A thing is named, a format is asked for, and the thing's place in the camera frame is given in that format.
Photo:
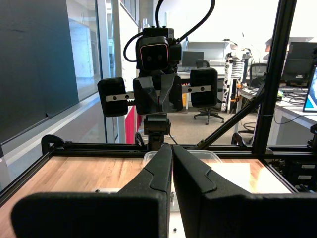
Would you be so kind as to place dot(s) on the monitor with blue picture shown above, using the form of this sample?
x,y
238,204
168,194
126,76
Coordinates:
x,y
311,94

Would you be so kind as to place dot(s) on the black office chair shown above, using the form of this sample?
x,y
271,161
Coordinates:
x,y
208,114

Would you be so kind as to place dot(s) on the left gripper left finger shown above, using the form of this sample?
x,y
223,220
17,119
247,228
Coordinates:
x,y
99,215

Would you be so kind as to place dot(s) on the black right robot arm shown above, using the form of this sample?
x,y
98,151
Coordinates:
x,y
157,126

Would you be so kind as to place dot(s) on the dark computer monitor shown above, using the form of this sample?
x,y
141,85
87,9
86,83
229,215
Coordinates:
x,y
192,59

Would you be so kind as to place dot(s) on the red panel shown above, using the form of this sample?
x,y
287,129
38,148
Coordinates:
x,y
130,126

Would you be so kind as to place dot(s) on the white office desk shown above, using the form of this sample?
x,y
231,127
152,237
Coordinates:
x,y
292,109

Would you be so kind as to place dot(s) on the black aluminium frame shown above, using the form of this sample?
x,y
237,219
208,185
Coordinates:
x,y
272,74

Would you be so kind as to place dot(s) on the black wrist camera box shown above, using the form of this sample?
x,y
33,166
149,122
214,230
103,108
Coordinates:
x,y
153,54

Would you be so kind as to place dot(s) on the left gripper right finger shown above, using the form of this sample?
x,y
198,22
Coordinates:
x,y
247,218

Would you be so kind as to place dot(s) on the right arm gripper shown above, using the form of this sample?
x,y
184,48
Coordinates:
x,y
112,86

